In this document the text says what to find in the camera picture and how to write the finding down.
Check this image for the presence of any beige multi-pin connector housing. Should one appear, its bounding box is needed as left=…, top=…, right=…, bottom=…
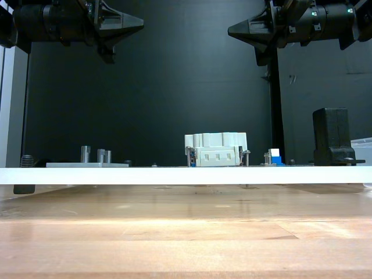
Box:
left=184, top=132, right=252, bottom=168

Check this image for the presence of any grey aluminium partition frame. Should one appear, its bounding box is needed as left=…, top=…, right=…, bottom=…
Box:
left=0, top=45, right=30, bottom=169

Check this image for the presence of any black aluminium frame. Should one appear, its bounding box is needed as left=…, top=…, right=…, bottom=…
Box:
left=261, top=45, right=288, bottom=165

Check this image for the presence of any clear plastic tub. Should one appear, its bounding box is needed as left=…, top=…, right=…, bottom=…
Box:
left=350, top=138, right=372, bottom=168

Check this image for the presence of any blue and white connector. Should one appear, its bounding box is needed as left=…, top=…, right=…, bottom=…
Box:
left=269, top=148, right=283, bottom=166

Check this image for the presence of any white task board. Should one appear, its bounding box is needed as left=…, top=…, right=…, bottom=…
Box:
left=0, top=167, right=372, bottom=186

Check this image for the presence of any black board corner screw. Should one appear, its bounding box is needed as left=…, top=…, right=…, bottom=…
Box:
left=13, top=155, right=36, bottom=195

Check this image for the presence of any grey metal plate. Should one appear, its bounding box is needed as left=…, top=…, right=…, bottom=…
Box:
left=45, top=162, right=130, bottom=169

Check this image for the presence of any black plug housing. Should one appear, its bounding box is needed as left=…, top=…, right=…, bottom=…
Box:
left=312, top=107, right=366, bottom=167

